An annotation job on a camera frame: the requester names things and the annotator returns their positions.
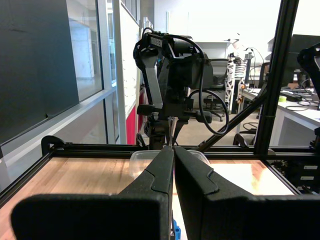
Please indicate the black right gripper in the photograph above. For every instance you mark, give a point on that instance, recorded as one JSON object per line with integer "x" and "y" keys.
{"x": 175, "y": 110}

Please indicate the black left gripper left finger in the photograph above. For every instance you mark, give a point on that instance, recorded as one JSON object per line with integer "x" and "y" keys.
{"x": 100, "y": 215}

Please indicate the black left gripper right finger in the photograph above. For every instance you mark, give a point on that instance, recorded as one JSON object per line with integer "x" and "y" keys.
{"x": 250, "y": 217}

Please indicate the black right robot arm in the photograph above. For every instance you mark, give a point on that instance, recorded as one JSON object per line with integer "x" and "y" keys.
{"x": 182, "y": 70}

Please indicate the red panel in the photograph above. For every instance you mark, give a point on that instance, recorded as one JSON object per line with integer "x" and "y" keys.
{"x": 131, "y": 125}

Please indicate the clear plastic tub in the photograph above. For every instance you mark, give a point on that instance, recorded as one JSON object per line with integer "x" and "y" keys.
{"x": 140, "y": 162}

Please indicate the white board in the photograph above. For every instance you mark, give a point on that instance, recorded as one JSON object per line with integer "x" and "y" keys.
{"x": 180, "y": 215}

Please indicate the black office chair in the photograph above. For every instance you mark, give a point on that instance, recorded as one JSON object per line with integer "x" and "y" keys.
{"x": 218, "y": 72}

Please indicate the white lattice stand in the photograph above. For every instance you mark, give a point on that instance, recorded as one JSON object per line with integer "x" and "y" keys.
{"x": 235, "y": 82}

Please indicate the white desk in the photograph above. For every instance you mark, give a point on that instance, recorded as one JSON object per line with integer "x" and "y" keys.
{"x": 295, "y": 117}

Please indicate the green tape roll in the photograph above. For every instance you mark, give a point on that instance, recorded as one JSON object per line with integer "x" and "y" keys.
{"x": 283, "y": 99}

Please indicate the black computer monitor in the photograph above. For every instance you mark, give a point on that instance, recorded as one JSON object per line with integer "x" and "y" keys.
{"x": 306, "y": 42}

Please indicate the blue connector mount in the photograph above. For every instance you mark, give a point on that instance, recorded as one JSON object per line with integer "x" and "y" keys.
{"x": 177, "y": 231}

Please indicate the black table frame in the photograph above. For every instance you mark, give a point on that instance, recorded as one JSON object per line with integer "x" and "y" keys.
{"x": 275, "y": 75}

